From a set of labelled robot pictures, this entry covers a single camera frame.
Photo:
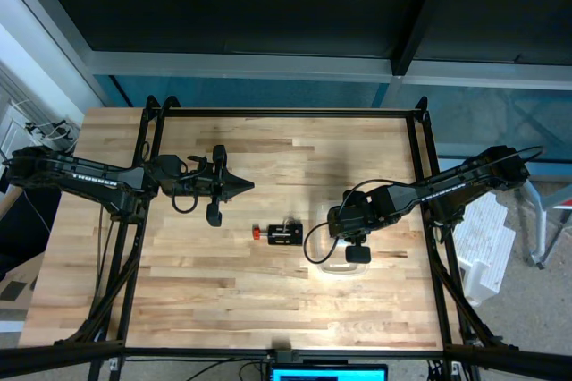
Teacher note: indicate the white plastic step stool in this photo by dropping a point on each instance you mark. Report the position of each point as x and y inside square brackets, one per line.
[485, 242]

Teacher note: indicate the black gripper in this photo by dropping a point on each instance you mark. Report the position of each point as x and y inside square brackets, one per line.
[357, 254]
[214, 215]

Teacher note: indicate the black vise with red knob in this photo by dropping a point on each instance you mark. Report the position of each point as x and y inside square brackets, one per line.
[286, 238]

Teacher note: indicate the clear plastic tub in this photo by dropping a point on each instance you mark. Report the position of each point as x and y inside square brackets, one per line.
[344, 270]

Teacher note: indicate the blue laptop screen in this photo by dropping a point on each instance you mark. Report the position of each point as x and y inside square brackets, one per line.
[326, 374]

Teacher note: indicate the small black camera block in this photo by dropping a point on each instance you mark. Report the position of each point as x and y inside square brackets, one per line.
[283, 354]

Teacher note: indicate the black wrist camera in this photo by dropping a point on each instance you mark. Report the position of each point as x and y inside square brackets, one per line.
[336, 220]

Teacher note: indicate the grey metal chair frame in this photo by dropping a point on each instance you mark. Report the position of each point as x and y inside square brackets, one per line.
[539, 233]

